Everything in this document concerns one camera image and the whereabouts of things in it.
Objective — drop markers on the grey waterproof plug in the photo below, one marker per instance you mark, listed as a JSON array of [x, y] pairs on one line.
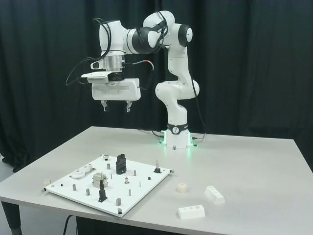
[[156, 167]]

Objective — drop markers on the black table leg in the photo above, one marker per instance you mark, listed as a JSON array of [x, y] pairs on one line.
[[11, 218]]

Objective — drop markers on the metal BNC plug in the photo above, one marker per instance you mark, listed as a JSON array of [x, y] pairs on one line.
[[126, 180]]

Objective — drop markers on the white task board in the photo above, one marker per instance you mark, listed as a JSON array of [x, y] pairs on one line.
[[137, 193]]

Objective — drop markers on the white large gear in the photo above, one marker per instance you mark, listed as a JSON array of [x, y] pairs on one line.
[[78, 174]]

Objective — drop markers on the black flange band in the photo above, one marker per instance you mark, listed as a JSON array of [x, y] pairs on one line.
[[116, 76]]

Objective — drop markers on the silver USB plug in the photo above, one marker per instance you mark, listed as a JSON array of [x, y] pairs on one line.
[[97, 178]]

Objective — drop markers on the black curtain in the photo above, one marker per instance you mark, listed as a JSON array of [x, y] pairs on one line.
[[244, 49]]

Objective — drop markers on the metal square peg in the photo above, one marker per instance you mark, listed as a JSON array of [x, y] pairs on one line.
[[118, 201]]

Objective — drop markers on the flat white mounting plate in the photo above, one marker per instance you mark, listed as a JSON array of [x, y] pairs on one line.
[[96, 76]]

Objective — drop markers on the white medium gear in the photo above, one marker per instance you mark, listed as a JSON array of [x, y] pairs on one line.
[[87, 168]]

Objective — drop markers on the white small gear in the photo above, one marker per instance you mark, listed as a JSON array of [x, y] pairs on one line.
[[181, 188]]

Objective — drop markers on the black D-SUB plug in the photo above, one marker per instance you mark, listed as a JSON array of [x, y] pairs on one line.
[[120, 165]]

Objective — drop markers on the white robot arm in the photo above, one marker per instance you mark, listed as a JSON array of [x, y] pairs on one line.
[[176, 73]]

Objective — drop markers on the black Ethernet plug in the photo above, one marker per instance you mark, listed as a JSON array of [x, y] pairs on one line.
[[102, 193]]

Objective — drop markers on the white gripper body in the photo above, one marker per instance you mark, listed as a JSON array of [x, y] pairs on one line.
[[117, 92]]

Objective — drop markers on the white holder with holes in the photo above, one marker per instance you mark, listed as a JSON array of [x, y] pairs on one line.
[[215, 194], [192, 211]]

